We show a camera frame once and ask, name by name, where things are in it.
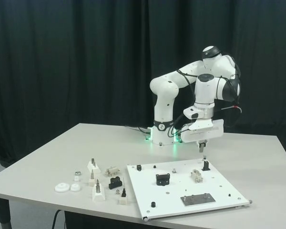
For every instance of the beige metal connector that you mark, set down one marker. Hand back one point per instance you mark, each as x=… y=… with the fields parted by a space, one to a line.
x=110 y=172

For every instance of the metal square peg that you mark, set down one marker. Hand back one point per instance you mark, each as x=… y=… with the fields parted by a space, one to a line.
x=201 y=149
x=92 y=161

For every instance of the black plug with thin pin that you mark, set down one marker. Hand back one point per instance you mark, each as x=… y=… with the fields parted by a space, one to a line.
x=123 y=193

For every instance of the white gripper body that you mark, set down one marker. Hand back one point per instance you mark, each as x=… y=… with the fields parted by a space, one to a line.
x=205 y=132

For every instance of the white task board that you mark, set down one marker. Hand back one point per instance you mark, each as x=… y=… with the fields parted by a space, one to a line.
x=176 y=189

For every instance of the metal round peg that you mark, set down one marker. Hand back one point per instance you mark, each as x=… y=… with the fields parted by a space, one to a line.
x=98 y=187

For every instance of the small white peg holder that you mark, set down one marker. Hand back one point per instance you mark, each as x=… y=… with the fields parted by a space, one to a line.
x=91 y=183

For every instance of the metal BNC plug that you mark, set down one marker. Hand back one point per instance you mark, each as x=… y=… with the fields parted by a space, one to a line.
x=118 y=191

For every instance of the dark table leg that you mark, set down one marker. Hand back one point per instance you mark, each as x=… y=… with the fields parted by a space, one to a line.
x=1 y=212

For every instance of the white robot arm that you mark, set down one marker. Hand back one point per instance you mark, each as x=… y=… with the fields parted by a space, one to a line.
x=164 y=86

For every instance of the black curtain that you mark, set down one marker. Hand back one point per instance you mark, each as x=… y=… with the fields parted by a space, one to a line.
x=62 y=59

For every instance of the pointed metal peg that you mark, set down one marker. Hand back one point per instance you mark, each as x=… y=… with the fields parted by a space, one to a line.
x=92 y=175

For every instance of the white plug holder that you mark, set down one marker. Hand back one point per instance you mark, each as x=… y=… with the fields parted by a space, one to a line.
x=123 y=200

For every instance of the white medium gear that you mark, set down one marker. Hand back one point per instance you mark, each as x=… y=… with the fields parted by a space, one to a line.
x=75 y=187

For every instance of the black D-SUB plug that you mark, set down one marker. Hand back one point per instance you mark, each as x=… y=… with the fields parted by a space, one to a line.
x=115 y=182

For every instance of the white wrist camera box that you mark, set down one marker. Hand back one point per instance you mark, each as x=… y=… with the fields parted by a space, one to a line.
x=190 y=112

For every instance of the white large gear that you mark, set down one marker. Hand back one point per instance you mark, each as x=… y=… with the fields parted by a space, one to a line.
x=62 y=187

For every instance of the white stepped peg holder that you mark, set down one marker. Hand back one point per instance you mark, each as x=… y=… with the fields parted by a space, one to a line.
x=93 y=169

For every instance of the large white peg holder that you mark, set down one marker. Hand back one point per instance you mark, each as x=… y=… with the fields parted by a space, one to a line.
x=98 y=196

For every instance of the metal bolt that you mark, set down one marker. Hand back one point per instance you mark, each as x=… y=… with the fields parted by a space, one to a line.
x=78 y=172

